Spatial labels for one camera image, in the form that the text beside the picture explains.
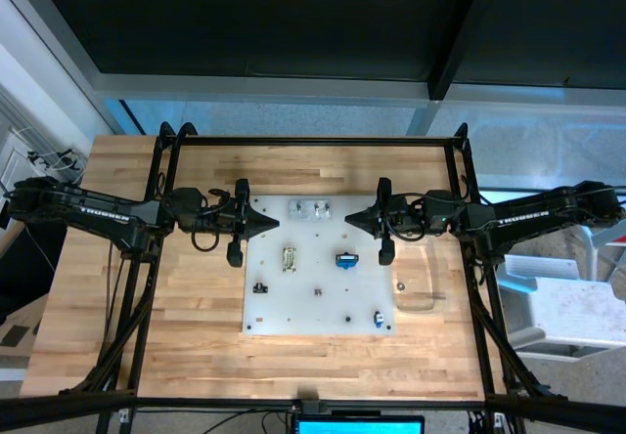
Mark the blue and white network socket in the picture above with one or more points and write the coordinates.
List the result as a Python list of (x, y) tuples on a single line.
[(378, 317)]

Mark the clear block with two pins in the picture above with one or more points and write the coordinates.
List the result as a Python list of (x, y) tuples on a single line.
[(303, 214)]

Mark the clear plastic tub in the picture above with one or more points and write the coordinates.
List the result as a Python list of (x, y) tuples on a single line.
[(425, 302)]

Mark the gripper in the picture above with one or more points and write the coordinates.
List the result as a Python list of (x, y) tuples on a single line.
[(385, 253), (241, 189)]

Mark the small black clamp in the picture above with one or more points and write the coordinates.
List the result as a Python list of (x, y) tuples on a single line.
[(260, 288)]

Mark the blue-edged screen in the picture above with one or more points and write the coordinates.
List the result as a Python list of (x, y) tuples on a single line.
[(357, 426)]

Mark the black vertical post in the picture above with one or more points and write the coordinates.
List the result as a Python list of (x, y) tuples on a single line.
[(460, 33)]

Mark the white board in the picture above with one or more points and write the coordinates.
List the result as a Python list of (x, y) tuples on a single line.
[(303, 316)]

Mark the black table-level camera box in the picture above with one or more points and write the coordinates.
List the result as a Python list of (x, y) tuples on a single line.
[(310, 406)]

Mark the blue and black connector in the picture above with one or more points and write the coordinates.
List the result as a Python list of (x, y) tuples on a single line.
[(346, 258)]

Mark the grey connector housing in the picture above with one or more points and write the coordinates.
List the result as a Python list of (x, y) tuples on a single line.
[(290, 260)]

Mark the black table frame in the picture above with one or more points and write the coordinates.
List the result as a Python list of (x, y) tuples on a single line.
[(313, 139)]

